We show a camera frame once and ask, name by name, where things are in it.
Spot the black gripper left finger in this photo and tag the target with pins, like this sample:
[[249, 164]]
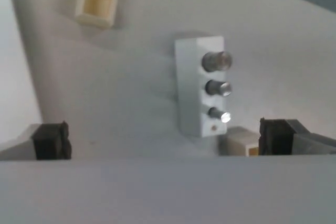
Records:
[[51, 142]]

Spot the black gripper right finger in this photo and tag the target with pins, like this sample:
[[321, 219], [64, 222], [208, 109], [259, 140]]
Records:
[[275, 137]]

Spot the medium metal round peg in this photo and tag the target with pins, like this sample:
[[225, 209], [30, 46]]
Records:
[[220, 87]]

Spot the small metal round peg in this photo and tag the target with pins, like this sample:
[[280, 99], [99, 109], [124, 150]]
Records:
[[221, 116]]

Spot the large metal round peg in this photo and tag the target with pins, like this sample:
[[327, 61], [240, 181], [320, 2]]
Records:
[[218, 61]]

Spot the white round peg holder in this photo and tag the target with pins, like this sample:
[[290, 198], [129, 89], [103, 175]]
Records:
[[187, 90]]

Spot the cream square holder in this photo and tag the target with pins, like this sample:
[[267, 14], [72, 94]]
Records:
[[97, 6], [233, 142]]

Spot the white task board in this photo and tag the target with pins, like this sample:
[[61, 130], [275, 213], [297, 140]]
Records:
[[10, 51]]

